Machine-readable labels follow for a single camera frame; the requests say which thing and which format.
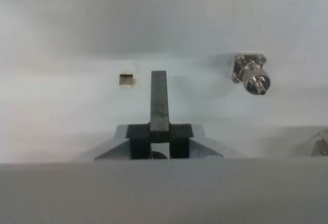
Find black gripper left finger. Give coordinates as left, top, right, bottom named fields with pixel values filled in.
left=94, top=123, right=151, bottom=160

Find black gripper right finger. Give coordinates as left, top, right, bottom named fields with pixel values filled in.
left=169, top=123, right=223, bottom=160

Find white task board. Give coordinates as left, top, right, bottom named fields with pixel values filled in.
left=0, top=0, right=328, bottom=164

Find metal BNC plug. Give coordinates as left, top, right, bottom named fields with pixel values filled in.
left=241, top=63, right=272, bottom=97

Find metal square peg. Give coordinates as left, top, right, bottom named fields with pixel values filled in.
left=149, top=70, right=172, bottom=142

